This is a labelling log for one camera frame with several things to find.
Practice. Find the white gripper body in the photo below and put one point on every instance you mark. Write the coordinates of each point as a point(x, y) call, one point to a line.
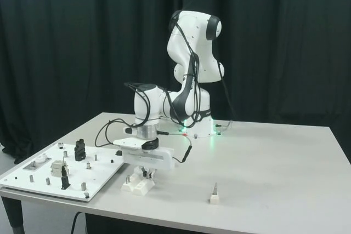
point(153, 159)

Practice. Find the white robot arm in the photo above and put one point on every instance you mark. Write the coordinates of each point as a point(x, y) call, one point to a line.
point(189, 42)

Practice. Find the white peg holder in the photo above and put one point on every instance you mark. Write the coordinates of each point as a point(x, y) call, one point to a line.
point(128, 187)
point(214, 199)
point(140, 188)
point(150, 184)

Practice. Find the white task board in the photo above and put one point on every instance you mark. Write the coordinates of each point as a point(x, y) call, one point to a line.
point(90, 179)

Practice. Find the metal BNC plug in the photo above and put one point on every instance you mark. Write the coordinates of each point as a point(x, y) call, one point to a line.
point(89, 165)

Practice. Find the white gear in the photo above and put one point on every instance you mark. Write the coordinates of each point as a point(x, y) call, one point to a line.
point(41, 159)

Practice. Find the dark table leg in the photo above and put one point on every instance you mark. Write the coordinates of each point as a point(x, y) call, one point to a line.
point(11, 214)

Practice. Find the black curtain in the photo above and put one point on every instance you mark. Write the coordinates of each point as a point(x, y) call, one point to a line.
point(82, 39)

